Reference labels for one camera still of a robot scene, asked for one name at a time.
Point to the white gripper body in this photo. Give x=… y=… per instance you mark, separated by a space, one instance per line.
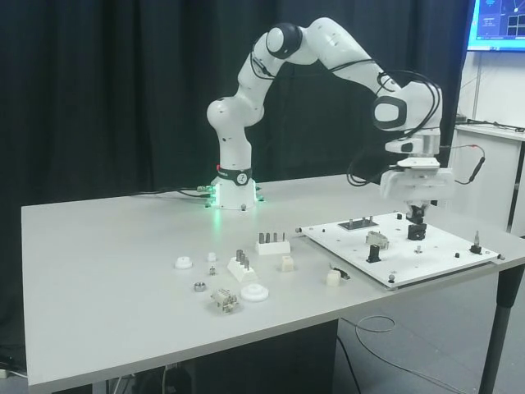
x=426 y=184

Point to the black D-SUB plug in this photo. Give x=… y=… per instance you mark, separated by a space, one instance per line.
x=417 y=217

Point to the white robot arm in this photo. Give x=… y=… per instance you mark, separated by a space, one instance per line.
x=234 y=156

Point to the white task board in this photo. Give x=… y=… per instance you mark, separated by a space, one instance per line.
x=443 y=262

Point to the white cabinet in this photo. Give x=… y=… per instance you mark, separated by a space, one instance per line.
x=500 y=197

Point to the black USB plug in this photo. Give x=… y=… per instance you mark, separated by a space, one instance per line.
x=337 y=271

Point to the cream plastic holder block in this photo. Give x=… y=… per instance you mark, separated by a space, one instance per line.
x=332 y=280
x=287 y=264

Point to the black table leg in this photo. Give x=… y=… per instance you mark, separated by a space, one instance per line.
x=502 y=308

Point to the white square peg holder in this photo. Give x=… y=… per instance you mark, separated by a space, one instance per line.
x=272 y=248

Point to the large metal square peg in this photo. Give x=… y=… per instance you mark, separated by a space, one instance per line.
x=261 y=238

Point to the medium metal round peg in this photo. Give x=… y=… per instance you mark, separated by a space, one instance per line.
x=243 y=259

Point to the blue screen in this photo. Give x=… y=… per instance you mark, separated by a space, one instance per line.
x=500 y=24

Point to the large metal round peg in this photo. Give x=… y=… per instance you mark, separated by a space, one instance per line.
x=238 y=253

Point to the white round peg holder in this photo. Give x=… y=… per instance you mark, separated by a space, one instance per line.
x=240 y=274

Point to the white large gear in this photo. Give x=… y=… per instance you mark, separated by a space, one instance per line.
x=248 y=296

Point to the white small gear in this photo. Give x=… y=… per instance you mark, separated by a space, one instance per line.
x=211 y=257

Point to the beige waterproof plug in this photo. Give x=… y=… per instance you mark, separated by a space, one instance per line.
x=223 y=300

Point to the metal nut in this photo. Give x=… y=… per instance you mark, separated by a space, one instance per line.
x=194 y=287

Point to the white medium gear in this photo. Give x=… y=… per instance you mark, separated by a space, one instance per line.
x=183 y=263

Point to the black curtain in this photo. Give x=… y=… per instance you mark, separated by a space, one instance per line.
x=102 y=82

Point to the white power strip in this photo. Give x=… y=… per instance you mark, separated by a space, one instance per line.
x=4 y=373

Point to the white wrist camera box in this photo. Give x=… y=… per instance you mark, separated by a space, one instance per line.
x=395 y=145

